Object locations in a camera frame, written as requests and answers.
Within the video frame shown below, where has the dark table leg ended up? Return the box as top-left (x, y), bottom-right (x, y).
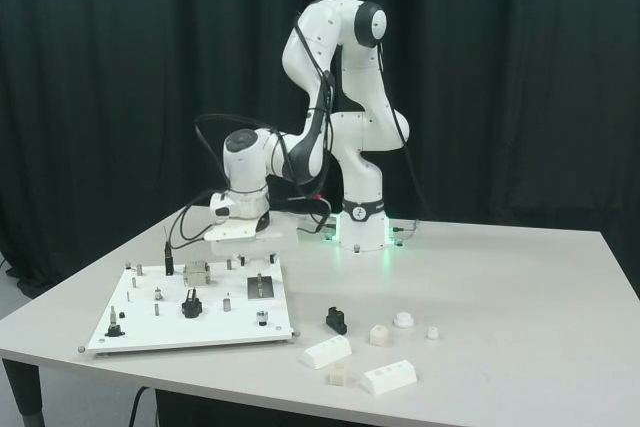
top-left (1, 359), bottom-right (40, 427)

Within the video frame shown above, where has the grey plug on black base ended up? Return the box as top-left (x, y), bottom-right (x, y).
top-left (104, 303), bottom-right (124, 339)

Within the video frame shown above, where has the thin black rod on wire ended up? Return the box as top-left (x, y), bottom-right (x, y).
top-left (163, 228), bottom-right (177, 277)

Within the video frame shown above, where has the black cable bundle along arm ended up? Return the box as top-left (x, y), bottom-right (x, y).
top-left (168, 20), bottom-right (341, 249)

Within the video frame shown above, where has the long white holder with holes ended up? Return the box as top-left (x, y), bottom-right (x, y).
top-left (360, 360), bottom-right (419, 395)
top-left (298, 336), bottom-right (354, 371)

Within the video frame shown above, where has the black cable behind arm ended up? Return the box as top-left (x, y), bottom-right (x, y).
top-left (376, 38), bottom-right (420, 237)

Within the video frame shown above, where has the black D-SUB plug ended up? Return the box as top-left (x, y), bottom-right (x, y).
top-left (324, 305), bottom-right (349, 336)

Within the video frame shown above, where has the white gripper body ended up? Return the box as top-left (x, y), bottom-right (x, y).
top-left (210, 230), bottom-right (298, 256)

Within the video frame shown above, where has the black plug with prongs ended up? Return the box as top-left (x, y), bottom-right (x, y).
top-left (179, 287), bottom-right (204, 321)

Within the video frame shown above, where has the small cream cube holder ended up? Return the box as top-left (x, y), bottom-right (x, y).
top-left (327, 363), bottom-right (350, 389)

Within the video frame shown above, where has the black curtain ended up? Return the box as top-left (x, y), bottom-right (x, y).
top-left (0, 0), bottom-right (640, 293)

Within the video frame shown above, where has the white task board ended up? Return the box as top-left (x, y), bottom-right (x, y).
top-left (85, 259), bottom-right (296, 357)

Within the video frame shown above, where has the black cable under table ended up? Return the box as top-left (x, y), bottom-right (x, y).
top-left (129, 384), bottom-right (154, 427)

